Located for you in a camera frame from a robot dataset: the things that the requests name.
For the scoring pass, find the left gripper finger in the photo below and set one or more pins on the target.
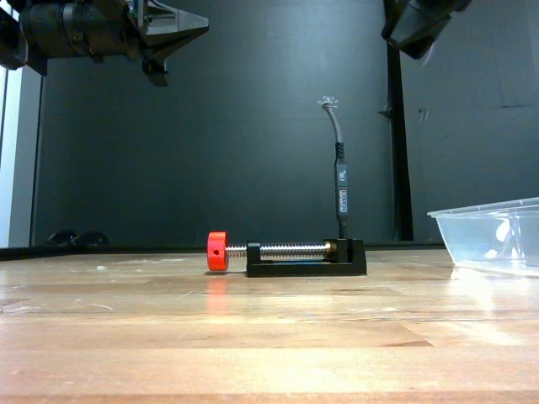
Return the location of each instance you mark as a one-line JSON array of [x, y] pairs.
[[168, 44], [185, 22]]

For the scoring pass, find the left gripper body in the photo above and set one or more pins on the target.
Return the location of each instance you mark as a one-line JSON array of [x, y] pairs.
[[156, 67]]

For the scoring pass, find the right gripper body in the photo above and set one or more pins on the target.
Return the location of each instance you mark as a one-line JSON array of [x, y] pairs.
[[417, 25]]

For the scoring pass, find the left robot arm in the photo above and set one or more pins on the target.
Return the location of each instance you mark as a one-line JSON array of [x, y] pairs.
[[63, 29]]

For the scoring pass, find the clear plastic container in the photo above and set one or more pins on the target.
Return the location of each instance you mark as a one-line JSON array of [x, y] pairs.
[[488, 244]]

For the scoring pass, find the black clamp with red knob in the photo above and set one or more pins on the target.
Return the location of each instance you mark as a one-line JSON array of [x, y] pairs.
[[303, 263]]

